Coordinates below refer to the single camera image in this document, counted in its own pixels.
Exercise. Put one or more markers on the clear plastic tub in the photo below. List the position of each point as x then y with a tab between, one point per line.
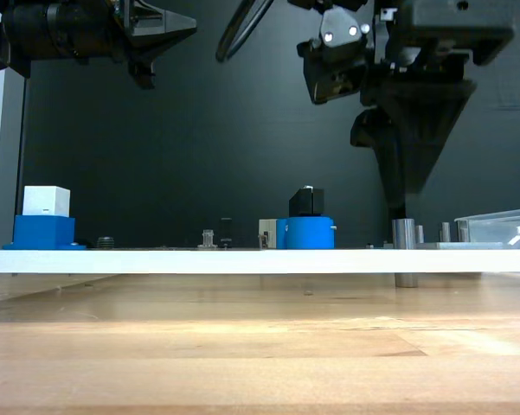
502	233

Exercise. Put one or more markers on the white connector housing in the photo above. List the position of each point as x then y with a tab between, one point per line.
269	231

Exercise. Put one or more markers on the black ribbed knob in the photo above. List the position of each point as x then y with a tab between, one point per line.
105	243

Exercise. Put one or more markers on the grey aluminium frame post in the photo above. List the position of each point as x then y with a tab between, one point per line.
0	173

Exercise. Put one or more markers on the white cube block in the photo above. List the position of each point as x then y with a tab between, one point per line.
45	201

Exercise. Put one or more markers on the white taskboard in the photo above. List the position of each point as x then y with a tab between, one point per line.
242	261

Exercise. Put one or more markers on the blue round holder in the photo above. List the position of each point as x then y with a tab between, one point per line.
309	233

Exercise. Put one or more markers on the large metal cylinder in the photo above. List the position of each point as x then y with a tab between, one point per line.
403	233

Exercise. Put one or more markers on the small metal pin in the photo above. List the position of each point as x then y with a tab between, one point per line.
445	231
419	233

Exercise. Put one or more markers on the black block plug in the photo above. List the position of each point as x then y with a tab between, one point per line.
307	203

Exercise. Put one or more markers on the blue square socket base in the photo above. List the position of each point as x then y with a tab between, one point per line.
41	231

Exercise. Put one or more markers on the grey metal plate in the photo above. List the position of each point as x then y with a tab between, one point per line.
454	245

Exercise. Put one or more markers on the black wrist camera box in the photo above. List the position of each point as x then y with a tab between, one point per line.
333	78

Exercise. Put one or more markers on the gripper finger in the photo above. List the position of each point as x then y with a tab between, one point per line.
164	23
428	125
365	129
145	52

